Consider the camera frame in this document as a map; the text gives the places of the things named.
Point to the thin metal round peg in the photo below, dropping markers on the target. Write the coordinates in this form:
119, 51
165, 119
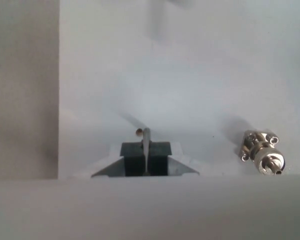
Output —
147, 140

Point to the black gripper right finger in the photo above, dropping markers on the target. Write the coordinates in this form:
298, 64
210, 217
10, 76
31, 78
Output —
158, 160

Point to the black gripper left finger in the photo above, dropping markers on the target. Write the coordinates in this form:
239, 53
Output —
132, 160

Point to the white task board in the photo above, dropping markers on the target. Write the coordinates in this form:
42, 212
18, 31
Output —
177, 75

